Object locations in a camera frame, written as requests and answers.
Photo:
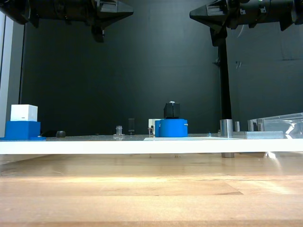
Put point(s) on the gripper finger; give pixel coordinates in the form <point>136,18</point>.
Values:
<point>213,10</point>
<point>215,21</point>
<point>113,17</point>
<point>123,8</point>

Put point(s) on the silver metal cylinder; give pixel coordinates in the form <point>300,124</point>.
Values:
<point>226,128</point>

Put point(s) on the black clamp block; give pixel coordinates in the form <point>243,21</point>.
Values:
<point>172,110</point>

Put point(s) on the small metal peg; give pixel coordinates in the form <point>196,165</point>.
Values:
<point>237,126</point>

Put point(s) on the small black bar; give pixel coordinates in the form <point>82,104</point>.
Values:
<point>131,124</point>

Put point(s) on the white connector housing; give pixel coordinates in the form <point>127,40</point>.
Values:
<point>151,123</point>

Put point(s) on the white cube connector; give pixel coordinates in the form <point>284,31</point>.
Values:
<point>23,112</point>

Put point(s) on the clear plastic tub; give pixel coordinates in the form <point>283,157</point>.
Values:
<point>279,123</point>

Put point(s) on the blue round holder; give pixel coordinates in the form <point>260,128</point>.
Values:
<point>174,128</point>

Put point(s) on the grey aluminium block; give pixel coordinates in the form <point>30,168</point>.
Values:
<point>262,135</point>

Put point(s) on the black threaded screw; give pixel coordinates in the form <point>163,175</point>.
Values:
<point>60,134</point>

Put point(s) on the white task board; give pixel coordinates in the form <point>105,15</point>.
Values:
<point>151,146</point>

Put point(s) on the black vertical post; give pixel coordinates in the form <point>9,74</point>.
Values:
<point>224,82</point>

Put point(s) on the blue square mount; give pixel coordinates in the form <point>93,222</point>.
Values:
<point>22,130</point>

